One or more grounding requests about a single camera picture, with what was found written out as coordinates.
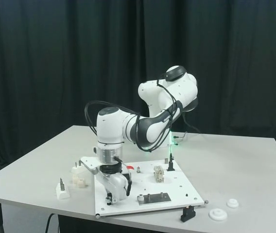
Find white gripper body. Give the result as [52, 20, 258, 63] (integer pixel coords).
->
[95, 172, 130, 201]

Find flat white mounting plate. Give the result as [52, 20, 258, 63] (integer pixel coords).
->
[79, 157, 100, 175]

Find small white peg holder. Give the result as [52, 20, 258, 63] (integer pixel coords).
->
[70, 166, 86, 180]

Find beige waterproof plug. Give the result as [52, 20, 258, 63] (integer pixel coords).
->
[153, 166, 164, 183]

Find large white peg holder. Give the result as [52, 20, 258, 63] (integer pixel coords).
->
[55, 183, 70, 200]

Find black upright plug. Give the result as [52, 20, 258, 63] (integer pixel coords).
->
[167, 145, 175, 171]

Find white task board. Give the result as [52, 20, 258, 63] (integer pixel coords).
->
[93, 155, 208, 217]

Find white large gear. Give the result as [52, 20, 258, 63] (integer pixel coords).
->
[208, 208, 227, 222]

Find white medium gear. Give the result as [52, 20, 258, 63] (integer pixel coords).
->
[226, 199, 239, 209]

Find black curtain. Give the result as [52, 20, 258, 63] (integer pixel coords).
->
[0, 0, 276, 161]

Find silver flange ring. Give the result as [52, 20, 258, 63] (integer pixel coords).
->
[97, 147, 124, 164]

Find black floor cable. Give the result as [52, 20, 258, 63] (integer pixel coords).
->
[45, 205, 57, 233]

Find black base cable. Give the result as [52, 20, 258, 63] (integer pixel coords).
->
[172, 114, 202, 147]

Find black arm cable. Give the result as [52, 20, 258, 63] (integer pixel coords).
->
[84, 72, 185, 153]

